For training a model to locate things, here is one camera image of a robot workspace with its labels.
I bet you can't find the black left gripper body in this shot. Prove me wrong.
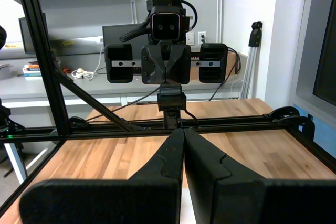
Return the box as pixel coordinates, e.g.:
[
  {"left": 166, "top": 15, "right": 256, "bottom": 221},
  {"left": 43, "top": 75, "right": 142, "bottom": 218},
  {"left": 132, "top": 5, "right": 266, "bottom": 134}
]
[{"left": 104, "top": 42, "right": 228, "bottom": 84}]

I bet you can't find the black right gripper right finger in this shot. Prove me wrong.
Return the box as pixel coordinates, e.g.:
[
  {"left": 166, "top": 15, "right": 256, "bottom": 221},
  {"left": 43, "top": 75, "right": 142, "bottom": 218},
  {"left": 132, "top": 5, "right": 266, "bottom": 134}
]
[{"left": 183, "top": 128, "right": 336, "bottom": 224}]

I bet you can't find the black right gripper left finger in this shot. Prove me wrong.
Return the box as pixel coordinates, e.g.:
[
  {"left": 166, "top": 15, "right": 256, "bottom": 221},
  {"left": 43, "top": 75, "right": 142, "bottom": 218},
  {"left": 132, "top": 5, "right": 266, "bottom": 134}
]
[{"left": 19, "top": 127, "right": 184, "bottom": 224}]

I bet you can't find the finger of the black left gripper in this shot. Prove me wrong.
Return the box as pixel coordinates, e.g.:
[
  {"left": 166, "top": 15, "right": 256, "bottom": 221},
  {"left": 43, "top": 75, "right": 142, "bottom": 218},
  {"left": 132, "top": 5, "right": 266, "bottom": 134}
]
[
  {"left": 141, "top": 44, "right": 167, "bottom": 86},
  {"left": 165, "top": 44, "right": 192, "bottom": 86}
]

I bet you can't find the grey desk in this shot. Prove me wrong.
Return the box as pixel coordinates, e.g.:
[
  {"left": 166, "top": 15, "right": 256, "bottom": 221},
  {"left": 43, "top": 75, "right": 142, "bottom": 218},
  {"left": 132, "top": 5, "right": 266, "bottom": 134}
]
[{"left": 0, "top": 50, "right": 249, "bottom": 109}]

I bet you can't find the black computer monitor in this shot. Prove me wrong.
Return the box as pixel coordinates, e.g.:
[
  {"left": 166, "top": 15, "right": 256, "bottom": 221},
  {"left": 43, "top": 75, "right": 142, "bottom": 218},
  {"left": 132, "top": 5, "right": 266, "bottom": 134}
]
[
  {"left": 18, "top": 12, "right": 49, "bottom": 56},
  {"left": 102, "top": 24, "right": 152, "bottom": 55}
]

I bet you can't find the silver tripod black head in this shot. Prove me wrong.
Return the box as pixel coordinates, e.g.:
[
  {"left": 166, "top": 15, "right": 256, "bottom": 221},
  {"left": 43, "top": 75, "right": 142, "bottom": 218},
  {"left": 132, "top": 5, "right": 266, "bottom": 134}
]
[{"left": 240, "top": 20, "right": 264, "bottom": 100}]

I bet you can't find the white task board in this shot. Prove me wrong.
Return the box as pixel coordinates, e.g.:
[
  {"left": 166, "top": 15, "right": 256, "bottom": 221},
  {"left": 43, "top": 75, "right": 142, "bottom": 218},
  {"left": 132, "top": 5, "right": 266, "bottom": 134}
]
[{"left": 180, "top": 174, "right": 196, "bottom": 224}]

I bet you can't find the stack of books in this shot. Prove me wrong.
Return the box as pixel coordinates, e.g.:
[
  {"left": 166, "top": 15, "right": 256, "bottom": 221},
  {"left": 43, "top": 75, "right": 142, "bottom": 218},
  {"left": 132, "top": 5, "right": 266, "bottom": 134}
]
[{"left": 22, "top": 63, "right": 43, "bottom": 80}]

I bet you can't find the white coiled cable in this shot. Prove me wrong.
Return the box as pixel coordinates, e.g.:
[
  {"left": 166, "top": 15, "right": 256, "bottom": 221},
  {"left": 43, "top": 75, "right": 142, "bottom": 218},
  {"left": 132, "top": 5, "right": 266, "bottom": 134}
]
[{"left": 70, "top": 47, "right": 106, "bottom": 81}]

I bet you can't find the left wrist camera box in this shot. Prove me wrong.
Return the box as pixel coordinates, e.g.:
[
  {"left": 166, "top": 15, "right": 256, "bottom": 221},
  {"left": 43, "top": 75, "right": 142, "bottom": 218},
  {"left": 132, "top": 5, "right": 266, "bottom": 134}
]
[{"left": 145, "top": 0, "right": 187, "bottom": 45}]

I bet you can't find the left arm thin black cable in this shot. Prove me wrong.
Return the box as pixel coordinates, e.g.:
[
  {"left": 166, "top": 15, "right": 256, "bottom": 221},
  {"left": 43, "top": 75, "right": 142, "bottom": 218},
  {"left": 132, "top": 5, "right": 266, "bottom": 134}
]
[{"left": 181, "top": 0, "right": 198, "bottom": 33}]

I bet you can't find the black aluminium frame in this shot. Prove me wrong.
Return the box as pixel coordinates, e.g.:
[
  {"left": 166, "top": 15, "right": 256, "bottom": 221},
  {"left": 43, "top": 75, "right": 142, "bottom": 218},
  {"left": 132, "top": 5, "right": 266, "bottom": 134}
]
[{"left": 0, "top": 0, "right": 336, "bottom": 209}]

